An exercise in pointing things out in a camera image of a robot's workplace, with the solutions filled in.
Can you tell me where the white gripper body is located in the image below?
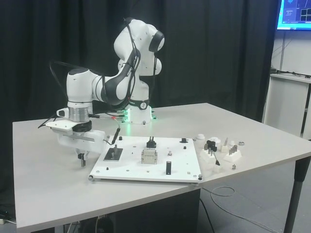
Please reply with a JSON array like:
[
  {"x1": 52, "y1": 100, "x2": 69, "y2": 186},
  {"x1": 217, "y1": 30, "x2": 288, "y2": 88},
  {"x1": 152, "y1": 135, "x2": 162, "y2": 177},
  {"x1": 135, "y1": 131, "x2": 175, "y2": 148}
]
[{"x1": 57, "y1": 130, "x2": 105, "y2": 155}]

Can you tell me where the white long peg holder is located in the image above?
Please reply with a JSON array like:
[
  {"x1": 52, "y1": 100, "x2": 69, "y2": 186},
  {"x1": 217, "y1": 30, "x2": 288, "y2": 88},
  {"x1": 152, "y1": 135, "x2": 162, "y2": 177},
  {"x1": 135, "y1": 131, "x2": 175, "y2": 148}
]
[{"x1": 199, "y1": 147, "x2": 221, "y2": 165}]

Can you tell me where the white stepped peg holder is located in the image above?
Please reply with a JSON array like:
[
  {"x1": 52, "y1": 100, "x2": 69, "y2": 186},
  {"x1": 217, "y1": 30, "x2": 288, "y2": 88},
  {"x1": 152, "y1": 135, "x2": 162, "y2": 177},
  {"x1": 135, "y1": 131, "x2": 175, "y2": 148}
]
[{"x1": 223, "y1": 148, "x2": 242, "y2": 162}]

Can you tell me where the white task board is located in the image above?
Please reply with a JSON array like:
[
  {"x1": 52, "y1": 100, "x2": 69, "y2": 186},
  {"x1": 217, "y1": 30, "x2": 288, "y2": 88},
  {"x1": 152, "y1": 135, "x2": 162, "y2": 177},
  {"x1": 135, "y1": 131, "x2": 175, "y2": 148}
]
[{"x1": 88, "y1": 135, "x2": 204, "y2": 186}]

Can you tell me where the black curtain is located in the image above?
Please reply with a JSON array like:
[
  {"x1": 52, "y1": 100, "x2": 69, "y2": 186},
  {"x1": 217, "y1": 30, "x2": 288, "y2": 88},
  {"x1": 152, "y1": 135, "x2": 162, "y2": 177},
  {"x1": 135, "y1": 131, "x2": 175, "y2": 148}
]
[{"x1": 0, "y1": 0, "x2": 276, "y2": 124}]

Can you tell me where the white cabinet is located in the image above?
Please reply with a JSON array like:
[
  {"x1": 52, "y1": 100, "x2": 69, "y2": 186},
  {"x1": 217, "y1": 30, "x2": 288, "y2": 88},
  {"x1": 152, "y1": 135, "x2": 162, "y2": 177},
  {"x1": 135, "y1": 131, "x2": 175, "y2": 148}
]
[{"x1": 261, "y1": 72, "x2": 311, "y2": 141}]

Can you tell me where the dark grey table leg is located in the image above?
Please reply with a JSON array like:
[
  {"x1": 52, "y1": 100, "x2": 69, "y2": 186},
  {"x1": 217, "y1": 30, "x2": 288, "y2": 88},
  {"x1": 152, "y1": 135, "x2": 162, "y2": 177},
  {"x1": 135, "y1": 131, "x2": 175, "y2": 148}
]
[{"x1": 283, "y1": 159, "x2": 309, "y2": 233}]

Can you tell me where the blue screen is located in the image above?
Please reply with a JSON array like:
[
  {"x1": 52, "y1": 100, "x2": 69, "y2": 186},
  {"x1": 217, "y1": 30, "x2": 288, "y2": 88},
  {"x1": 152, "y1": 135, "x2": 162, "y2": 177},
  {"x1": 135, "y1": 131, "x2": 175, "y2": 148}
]
[{"x1": 276, "y1": 0, "x2": 311, "y2": 32}]

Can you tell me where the thin black rod on wire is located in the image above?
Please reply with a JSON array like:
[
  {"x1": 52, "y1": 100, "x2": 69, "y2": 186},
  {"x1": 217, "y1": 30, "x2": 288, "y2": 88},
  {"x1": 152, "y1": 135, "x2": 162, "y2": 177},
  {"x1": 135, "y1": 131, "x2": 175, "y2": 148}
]
[{"x1": 88, "y1": 114, "x2": 121, "y2": 144}]

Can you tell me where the black base cable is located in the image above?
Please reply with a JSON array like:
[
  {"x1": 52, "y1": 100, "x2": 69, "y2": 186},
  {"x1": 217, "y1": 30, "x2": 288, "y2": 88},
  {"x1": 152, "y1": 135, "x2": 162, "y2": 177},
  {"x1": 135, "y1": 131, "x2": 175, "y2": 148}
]
[{"x1": 104, "y1": 110, "x2": 127, "y2": 117}]

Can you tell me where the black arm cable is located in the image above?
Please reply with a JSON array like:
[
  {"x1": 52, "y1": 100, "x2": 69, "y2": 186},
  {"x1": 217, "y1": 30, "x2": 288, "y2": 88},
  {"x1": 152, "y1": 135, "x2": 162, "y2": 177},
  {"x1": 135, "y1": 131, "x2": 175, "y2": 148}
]
[{"x1": 48, "y1": 18, "x2": 158, "y2": 122}]

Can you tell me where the black floor cable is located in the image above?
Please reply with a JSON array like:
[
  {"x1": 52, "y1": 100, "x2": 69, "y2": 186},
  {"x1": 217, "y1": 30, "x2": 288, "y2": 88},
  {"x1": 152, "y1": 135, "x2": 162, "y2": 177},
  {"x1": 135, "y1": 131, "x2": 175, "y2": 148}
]
[{"x1": 199, "y1": 197, "x2": 216, "y2": 233}]

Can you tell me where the grey floor cable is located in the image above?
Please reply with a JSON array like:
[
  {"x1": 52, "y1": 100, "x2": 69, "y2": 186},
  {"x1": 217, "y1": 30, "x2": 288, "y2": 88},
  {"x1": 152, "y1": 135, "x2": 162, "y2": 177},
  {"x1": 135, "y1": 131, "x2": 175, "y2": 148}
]
[{"x1": 209, "y1": 186, "x2": 237, "y2": 220}]

